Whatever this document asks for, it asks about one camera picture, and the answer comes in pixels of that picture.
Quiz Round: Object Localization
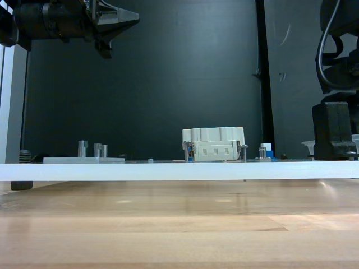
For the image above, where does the white taskboard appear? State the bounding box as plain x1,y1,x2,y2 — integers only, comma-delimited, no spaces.
0,159,359,182

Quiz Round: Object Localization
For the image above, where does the beige HAN10E base socket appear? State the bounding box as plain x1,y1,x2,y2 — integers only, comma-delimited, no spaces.
181,126,250,163

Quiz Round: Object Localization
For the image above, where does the small blue white connector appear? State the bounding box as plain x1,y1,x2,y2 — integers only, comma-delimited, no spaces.
260,142,277,162

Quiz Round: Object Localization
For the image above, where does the grey metal plate with posts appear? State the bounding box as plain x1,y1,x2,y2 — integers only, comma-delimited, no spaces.
43,140,126,164

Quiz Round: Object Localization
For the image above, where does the black knurled board screw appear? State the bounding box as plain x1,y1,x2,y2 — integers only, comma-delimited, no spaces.
11,150,34,191

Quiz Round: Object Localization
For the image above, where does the clear plastic tub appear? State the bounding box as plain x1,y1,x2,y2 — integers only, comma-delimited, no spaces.
301,133,359,157

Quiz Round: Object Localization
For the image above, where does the black block socket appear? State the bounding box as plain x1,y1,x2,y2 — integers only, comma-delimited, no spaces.
311,101,359,161

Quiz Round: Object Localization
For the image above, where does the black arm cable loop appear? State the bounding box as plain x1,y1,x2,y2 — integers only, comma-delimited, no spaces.
316,0,342,90

